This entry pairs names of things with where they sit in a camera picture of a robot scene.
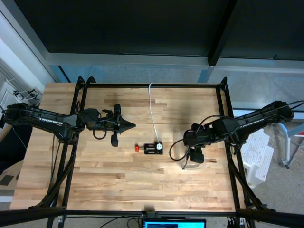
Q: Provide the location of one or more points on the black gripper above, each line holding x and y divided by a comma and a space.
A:
197, 157
116, 128

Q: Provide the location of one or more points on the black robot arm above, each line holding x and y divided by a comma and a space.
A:
47, 120
237, 129

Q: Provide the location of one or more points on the clear plastic container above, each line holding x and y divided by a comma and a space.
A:
196, 166

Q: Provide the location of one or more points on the white power socket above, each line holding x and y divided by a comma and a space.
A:
159, 146

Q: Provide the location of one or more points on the black vise with orange knob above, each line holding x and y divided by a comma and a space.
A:
149, 148

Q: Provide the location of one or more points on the white foam block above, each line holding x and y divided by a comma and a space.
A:
256, 161

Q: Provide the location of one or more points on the laptop screen with blue edge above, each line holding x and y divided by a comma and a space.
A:
173, 224

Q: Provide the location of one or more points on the brown cardboard box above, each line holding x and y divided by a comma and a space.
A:
9, 171

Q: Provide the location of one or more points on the black metal frame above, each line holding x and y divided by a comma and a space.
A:
118, 85

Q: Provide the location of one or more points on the black table-level camera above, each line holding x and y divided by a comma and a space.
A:
150, 213

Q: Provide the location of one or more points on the grey metal chair frame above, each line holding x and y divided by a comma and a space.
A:
287, 152

